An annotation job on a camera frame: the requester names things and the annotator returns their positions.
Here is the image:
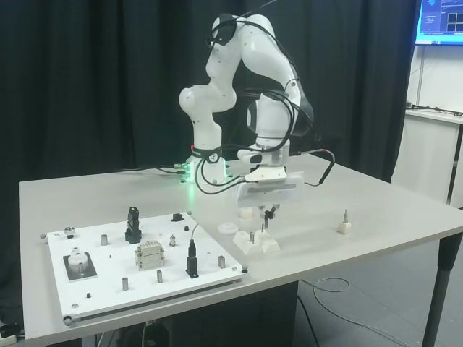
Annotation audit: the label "black plug with grey cable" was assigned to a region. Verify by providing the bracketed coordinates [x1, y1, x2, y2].
[184, 222, 200, 280]

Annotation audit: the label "black D-SUB plug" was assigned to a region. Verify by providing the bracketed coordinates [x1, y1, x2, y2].
[124, 205, 143, 243]

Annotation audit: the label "beige rectangular connector plug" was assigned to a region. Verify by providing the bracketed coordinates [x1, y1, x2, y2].
[134, 244, 167, 272]

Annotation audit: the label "white task board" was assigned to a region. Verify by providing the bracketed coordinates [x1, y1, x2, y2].
[38, 210, 250, 328]

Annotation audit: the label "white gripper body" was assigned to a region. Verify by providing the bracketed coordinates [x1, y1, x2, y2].
[236, 172, 304, 210]

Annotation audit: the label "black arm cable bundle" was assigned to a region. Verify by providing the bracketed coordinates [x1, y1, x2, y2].
[194, 9, 316, 193]

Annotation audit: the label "blue screen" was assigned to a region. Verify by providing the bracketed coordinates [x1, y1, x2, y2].
[414, 0, 463, 46]

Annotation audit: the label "black curtains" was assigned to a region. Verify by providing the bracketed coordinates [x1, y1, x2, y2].
[0, 0, 419, 328]

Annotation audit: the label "black box under table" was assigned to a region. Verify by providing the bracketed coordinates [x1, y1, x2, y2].
[153, 280, 302, 347]

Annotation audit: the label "white large gear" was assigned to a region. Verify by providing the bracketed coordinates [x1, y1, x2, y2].
[68, 251, 90, 276]

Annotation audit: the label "dark table leg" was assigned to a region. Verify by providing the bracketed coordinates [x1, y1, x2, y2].
[422, 231, 457, 347]

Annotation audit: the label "white cabinet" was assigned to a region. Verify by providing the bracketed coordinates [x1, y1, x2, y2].
[402, 105, 463, 210]

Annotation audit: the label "grey floor cable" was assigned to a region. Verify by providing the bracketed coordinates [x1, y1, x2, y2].
[297, 276, 430, 347]

